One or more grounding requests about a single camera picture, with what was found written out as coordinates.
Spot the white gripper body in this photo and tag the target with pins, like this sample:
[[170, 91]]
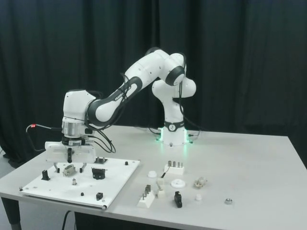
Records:
[[79, 157]]

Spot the small white box dark window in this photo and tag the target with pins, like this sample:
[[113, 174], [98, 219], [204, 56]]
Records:
[[88, 131]]

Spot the black curtain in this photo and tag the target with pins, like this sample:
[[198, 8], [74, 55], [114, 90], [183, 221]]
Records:
[[48, 48]]

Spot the black wrist band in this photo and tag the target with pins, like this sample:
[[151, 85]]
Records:
[[72, 141]]

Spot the white small gear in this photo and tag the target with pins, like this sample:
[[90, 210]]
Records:
[[197, 198]]

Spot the white round peg holder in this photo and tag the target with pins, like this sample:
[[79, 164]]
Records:
[[173, 170]]

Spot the dark table leg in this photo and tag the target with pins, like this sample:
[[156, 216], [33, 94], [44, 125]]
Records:
[[9, 213]]

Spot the white Ethernet plug holder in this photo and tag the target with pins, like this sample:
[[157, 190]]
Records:
[[161, 194]]

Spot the beige waterproof plug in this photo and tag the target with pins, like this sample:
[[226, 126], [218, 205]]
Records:
[[199, 182]]

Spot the white task board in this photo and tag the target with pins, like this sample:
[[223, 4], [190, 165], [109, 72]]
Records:
[[60, 191]]

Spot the metal BNC plug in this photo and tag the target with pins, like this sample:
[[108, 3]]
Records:
[[74, 182]]

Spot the white medium gear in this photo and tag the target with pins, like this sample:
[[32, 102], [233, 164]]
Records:
[[151, 174]]

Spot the metal bolt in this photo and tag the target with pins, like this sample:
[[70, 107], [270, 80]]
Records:
[[227, 201]]

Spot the black D-SUB plug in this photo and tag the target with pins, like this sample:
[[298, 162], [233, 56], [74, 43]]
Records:
[[177, 198]]

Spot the white square peg holder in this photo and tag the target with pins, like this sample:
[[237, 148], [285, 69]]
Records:
[[145, 201]]

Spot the white large gear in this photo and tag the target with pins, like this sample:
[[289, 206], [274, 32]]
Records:
[[177, 184]]

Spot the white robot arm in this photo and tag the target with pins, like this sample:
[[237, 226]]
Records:
[[144, 69]]

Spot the flat white wrist plate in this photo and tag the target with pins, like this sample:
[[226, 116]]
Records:
[[54, 144]]

